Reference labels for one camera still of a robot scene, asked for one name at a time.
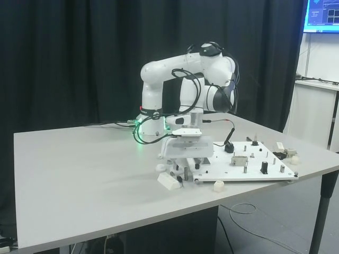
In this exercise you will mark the black table leg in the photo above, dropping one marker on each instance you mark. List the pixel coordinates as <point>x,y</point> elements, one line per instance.
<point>321,206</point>

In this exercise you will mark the grey metal plug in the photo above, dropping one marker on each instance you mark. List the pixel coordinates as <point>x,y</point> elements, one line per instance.
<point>288,153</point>

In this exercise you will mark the white wedge peg holder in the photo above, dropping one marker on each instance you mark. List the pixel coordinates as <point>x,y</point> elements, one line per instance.
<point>168,181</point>
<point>280,146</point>

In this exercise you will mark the white large gear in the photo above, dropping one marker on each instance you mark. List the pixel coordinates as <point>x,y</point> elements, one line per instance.
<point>160,168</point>

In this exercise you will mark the thick metal square peg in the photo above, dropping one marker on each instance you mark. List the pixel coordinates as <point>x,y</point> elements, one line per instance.
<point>282,168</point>

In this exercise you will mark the flat white plate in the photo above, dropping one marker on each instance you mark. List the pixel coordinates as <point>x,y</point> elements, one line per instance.
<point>186,132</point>

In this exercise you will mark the white task board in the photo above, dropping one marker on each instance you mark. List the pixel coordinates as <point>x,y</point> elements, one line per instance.
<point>275,173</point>

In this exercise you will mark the black D-SUB plug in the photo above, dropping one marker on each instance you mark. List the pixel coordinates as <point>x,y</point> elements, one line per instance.
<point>278,155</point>

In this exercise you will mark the white camera box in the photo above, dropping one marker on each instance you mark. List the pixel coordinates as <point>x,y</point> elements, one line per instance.
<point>179,120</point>

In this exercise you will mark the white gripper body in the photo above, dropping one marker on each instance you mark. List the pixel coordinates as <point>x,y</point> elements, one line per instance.
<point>185,150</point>

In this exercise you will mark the white medium gear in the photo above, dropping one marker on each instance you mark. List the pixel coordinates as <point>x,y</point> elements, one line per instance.
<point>159,156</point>

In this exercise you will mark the thin black rod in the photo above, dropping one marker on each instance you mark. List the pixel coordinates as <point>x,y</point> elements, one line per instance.
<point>230,136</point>

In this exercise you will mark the black curtains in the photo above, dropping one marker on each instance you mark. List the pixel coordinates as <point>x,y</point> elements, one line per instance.
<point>79,53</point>

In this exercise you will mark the white cabinet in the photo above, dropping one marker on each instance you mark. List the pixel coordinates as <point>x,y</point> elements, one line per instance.
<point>315,116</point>

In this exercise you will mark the blue screen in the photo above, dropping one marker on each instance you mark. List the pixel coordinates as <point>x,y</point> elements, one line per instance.
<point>321,16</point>

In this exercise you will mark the small black plug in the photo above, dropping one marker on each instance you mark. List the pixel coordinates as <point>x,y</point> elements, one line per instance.
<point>180,180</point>

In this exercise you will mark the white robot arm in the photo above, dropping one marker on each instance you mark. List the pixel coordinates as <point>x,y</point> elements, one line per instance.
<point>156,71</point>

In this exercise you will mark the small white holder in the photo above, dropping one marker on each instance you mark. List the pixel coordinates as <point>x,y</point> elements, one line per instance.
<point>219,186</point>

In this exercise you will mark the black cabinet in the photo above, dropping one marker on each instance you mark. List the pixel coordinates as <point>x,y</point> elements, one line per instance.
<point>137,232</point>

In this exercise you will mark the metal bolt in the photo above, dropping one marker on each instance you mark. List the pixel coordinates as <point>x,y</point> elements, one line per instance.
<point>255,137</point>

